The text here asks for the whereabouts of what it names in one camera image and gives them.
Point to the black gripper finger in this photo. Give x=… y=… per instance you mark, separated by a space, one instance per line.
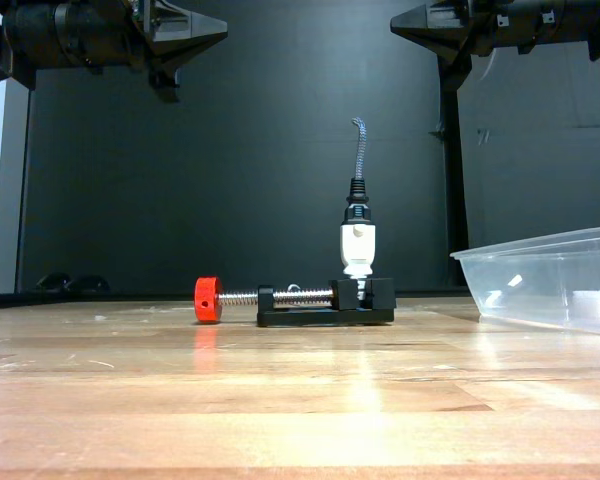
x=440 y=25
x=185 y=35

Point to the white power receptacle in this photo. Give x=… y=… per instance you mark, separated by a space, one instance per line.
x=357 y=250

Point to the clear plastic tub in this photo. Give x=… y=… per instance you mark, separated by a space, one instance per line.
x=540 y=295

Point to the black clamp with red knob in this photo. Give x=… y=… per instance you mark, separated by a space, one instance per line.
x=325 y=315

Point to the black corner bracket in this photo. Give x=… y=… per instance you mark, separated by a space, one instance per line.
x=90 y=283
x=54 y=282

